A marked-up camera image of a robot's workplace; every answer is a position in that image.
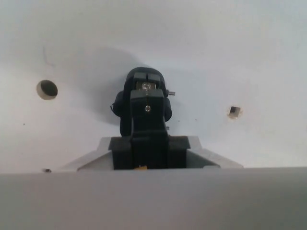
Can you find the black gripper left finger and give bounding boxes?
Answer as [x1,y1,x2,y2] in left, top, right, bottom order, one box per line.
[61,136,132,171]

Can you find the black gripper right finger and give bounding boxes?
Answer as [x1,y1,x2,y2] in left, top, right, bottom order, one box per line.
[167,136,244,170]

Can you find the black D-SUB plug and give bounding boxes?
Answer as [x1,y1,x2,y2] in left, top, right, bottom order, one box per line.
[110,67,176,171]

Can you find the white task board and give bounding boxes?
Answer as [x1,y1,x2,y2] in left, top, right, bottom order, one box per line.
[0,0,307,173]

